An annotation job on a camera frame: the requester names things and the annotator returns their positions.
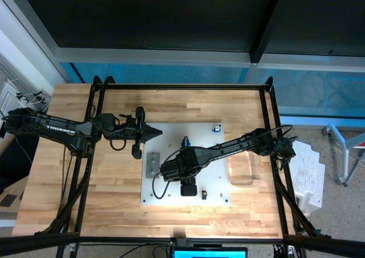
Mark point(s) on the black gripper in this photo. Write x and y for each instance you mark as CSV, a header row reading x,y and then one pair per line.
x,y
171,171
139,132

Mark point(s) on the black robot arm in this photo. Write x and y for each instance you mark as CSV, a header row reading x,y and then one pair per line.
x,y
228,149
42,124

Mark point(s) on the small blue white connector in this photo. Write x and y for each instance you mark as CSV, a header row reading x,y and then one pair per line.
x,y
216,128

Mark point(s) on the grey metal plate with posts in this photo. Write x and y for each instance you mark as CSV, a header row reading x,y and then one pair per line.
x,y
148,169

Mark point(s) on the white task board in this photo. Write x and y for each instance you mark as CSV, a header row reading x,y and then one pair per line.
x,y
171,144

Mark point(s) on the blue clamp holder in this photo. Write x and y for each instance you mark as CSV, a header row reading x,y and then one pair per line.
x,y
185,141

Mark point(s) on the clear plastic tub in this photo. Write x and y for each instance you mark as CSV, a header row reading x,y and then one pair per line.
x,y
242,169

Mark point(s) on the blue laptop screen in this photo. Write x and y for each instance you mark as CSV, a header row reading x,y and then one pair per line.
x,y
208,253

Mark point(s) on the large cardboard box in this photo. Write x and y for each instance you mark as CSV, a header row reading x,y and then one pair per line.
x,y
11,189

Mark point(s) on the silver metal stand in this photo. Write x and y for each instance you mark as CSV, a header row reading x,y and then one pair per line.
x,y
344,166

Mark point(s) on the red panel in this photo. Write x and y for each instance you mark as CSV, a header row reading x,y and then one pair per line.
x,y
360,147

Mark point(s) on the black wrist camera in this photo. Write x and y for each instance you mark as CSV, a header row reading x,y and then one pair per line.
x,y
188,191

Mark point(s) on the small black bracket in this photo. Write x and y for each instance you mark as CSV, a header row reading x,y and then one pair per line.
x,y
204,194

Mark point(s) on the black aluminium frame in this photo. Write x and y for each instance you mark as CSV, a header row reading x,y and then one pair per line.
x,y
171,86

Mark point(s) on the small black camera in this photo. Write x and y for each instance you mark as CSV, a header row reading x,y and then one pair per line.
x,y
182,241

